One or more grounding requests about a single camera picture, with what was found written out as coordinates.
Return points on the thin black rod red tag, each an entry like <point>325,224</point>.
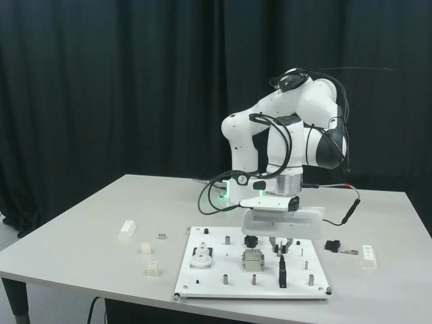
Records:
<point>352,209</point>

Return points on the long white holder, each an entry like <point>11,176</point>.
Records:
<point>127,230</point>
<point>368,256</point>

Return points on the small black plug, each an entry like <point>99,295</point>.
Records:
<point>332,245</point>

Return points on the white medium gear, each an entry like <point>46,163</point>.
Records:
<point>202,250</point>

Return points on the dark table leg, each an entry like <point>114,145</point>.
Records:
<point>17,297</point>

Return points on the black D-SUB plug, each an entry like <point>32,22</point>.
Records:
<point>250,241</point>

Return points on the black USB plug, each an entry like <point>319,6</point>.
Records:
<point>281,263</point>

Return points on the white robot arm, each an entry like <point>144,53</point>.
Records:
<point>243,135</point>

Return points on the small white holder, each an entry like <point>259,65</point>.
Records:
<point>146,247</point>
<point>153,268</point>

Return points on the black curtain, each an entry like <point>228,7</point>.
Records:
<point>101,84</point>

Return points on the white task board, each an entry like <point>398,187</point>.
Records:
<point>236,270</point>

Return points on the white large gear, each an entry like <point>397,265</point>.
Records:
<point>202,261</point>

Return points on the metal square peg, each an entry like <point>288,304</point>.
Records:
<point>311,280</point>

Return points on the flat metal plug piece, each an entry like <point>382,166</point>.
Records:
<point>349,251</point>

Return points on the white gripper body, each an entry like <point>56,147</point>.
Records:
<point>303,229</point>

